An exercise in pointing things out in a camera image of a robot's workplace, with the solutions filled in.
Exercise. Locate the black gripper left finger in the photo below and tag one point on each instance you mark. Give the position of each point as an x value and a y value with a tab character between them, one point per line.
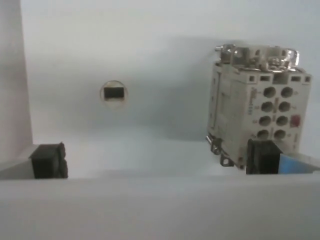
48	162

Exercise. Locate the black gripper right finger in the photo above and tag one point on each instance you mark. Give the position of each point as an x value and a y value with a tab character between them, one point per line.
262	160

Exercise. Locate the beige multi-pin connector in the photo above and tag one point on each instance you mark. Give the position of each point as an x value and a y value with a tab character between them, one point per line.
250	100

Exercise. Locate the white task board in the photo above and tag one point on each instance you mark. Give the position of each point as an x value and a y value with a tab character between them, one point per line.
150	50

